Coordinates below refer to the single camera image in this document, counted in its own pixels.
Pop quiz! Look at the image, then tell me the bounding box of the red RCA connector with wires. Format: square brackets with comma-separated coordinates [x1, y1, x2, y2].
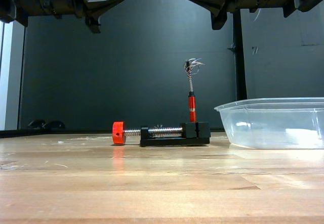
[182, 58, 206, 123]

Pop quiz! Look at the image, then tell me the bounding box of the clear plastic container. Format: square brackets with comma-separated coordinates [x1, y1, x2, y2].
[214, 97, 324, 151]

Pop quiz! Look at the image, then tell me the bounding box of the black clamp with red knob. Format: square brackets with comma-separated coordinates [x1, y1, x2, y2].
[112, 121, 211, 148]

